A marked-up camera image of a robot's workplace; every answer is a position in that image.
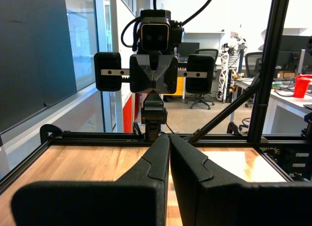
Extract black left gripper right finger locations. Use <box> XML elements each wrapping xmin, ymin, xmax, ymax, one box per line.
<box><xmin>170</xmin><ymin>134</ymin><xmax>312</xmax><ymax>226</ymax></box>

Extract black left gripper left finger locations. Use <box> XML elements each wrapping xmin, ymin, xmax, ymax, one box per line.
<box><xmin>11</xmin><ymin>133</ymin><xmax>170</xmax><ymax>226</ymax></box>

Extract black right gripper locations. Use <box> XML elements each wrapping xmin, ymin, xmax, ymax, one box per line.
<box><xmin>94</xmin><ymin>50</ymin><xmax>215</xmax><ymax>94</ymax></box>

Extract yellow cabinet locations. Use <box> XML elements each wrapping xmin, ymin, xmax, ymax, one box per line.
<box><xmin>175</xmin><ymin>77</ymin><xmax>186</xmax><ymax>97</ymax></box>

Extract red panel cabinet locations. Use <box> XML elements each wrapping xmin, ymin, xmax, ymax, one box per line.
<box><xmin>121</xmin><ymin>91</ymin><xmax>142</xmax><ymax>134</ymax></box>

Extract small black monitor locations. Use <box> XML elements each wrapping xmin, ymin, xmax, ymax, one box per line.
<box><xmin>178</xmin><ymin>42</ymin><xmax>200</xmax><ymax>59</ymax></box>

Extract black box white labels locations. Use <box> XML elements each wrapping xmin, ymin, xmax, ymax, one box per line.
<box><xmin>258</xmin><ymin>142</ymin><xmax>312</xmax><ymax>183</ymax></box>

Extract black office chair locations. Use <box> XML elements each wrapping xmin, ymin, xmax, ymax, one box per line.
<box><xmin>187</xmin><ymin>48</ymin><xmax>220</xmax><ymax>110</ymax></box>
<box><xmin>244</xmin><ymin>52</ymin><xmax>264</xmax><ymax>108</ymax></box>

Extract white overhead shelf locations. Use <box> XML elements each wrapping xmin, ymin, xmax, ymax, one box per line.
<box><xmin>182</xmin><ymin>30</ymin><xmax>226</xmax><ymax>51</ymax></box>

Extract white lattice stand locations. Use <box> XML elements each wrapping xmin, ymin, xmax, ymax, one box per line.
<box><xmin>216</xmin><ymin>32</ymin><xmax>247</xmax><ymax>103</ymax></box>

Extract grey metal window ledge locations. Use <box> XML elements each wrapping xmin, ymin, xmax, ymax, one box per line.
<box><xmin>0</xmin><ymin>82</ymin><xmax>104</xmax><ymax>148</ymax></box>

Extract white office desk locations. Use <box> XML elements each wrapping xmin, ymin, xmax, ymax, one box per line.
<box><xmin>230</xmin><ymin>81</ymin><xmax>312</xmax><ymax>136</ymax></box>

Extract red plastic cup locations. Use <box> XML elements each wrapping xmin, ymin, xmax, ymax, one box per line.
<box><xmin>293</xmin><ymin>74</ymin><xmax>312</xmax><ymax>99</ymax></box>

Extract large black monitor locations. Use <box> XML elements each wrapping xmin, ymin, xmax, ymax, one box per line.
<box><xmin>277</xmin><ymin>35</ymin><xmax>308</xmax><ymax>74</ymax></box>

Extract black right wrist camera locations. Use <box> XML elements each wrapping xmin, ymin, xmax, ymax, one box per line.
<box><xmin>140</xmin><ymin>9</ymin><xmax>171</xmax><ymax>51</ymax></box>

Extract thin black right camera cable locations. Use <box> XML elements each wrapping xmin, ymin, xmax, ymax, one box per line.
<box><xmin>121</xmin><ymin>17</ymin><xmax>142</xmax><ymax>51</ymax></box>

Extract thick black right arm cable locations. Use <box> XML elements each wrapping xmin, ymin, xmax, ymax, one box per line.
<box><xmin>153</xmin><ymin>0</ymin><xmax>217</xmax><ymax>25</ymax></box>

